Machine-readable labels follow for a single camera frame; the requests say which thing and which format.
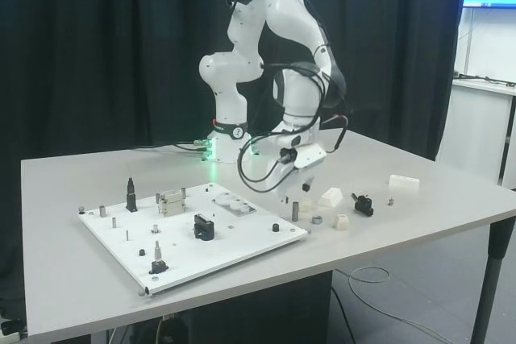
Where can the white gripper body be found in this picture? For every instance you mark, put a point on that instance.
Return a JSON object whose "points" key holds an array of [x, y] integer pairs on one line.
{"points": [[278, 179]]}

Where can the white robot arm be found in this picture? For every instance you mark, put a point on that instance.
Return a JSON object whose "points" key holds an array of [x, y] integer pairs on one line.
{"points": [[294, 17]]}

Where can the white medium gear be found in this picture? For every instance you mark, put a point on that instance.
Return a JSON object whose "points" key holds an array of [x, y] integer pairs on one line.
{"points": [[223, 200]]}

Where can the tall metal round peg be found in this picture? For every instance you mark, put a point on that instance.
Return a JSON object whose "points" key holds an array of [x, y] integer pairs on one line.
{"points": [[295, 211]]}

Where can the white wedge-shaped holder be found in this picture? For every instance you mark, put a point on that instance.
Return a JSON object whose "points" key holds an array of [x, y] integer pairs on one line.
{"points": [[330, 198]]}

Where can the white mounting plate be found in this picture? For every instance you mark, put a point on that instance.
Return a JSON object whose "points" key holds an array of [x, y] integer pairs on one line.
{"points": [[312, 156]]}

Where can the white cube holder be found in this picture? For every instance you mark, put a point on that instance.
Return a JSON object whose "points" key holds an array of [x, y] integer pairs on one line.
{"points": [[340, 222]]}

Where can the black D-SUB plug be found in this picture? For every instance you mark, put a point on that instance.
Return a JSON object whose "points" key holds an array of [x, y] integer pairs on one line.
{"points": [[364, 205]]}

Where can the black connector block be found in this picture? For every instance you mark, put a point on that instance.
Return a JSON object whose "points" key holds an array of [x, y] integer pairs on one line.
{"points": [[203, 227]]}

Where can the long white holder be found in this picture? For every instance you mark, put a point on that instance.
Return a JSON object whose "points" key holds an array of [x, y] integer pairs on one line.
{"points": [[404, 181]]}

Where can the black box under table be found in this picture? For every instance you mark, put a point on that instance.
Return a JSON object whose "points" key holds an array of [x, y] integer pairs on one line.
{"points": [[262, 312]]}

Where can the white task board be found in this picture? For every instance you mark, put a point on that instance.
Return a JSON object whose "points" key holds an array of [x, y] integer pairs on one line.
{"points": [[181, 255]]}

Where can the metal BNC plug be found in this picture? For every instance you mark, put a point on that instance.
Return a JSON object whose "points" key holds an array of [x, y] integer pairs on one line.
{"points": [[157, 253]]}

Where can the black waterproof plug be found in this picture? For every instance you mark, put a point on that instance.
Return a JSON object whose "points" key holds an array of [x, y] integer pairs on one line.
{"points": [[131, 197]]}

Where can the thick metal round peg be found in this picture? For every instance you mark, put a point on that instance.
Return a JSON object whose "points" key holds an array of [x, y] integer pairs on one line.
{"points": [[102, 211]]}

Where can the black table leg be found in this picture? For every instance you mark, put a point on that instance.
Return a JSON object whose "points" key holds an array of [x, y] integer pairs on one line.
{"points": [[489, 287]]}

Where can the black curtains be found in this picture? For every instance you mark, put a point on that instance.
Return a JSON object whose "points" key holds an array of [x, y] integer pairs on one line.
{"points": [[101, 46]]}

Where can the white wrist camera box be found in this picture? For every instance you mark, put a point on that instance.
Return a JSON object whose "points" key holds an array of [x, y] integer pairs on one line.
{"points": [[296, 139]]}

